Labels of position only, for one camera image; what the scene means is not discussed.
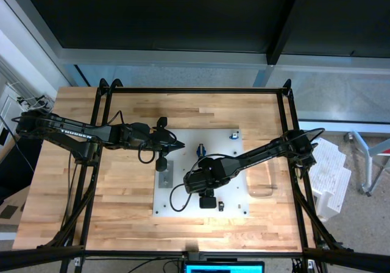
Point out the blue white small connector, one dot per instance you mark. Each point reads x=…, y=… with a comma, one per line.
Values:
x=234, y=136

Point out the black table frame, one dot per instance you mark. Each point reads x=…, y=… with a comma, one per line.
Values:
x=195, y=90

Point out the black connector socket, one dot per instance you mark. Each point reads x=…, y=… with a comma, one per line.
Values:
x=221, y=206

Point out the black wall pillar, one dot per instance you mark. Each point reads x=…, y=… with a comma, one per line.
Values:
x=283, y=26

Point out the red panel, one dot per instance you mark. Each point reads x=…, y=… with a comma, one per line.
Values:
x=384, y=153

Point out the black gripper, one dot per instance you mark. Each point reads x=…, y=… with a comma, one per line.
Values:
x=160, y=142
x=198, y=180

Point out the blue clamp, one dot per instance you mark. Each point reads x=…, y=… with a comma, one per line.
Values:
x=201, y=151

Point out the blue laptop screen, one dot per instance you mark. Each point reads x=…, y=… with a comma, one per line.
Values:
x=222, y=268

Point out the white board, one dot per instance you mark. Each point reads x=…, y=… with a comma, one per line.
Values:
x=176, y=200

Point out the grey metal stand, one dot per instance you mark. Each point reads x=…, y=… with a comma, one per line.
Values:
x=369, y=169

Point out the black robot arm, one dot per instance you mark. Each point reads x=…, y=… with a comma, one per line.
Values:
x=76, y=134
x=259, y=157

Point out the brown cardboard box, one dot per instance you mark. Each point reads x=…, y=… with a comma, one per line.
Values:
x=21, y=200

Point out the grey metal plate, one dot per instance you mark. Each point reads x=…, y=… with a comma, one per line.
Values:
x=169, y=178

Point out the black table camera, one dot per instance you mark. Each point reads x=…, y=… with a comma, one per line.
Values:
x=195, y=256

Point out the clear plastic tub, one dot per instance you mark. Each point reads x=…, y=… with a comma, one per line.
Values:
x=259, y=187

